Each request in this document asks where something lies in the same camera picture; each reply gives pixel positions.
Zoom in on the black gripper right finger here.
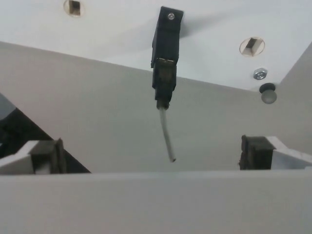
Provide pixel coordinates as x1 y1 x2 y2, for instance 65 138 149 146
238 134 312 171

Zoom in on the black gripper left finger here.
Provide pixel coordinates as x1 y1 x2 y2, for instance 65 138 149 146
0 137 66 175

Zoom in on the white task board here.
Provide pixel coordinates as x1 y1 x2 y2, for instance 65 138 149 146
0 0 312 105

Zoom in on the black Ethernet plug grey cable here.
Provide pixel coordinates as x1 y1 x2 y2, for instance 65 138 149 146
153 58 178 163

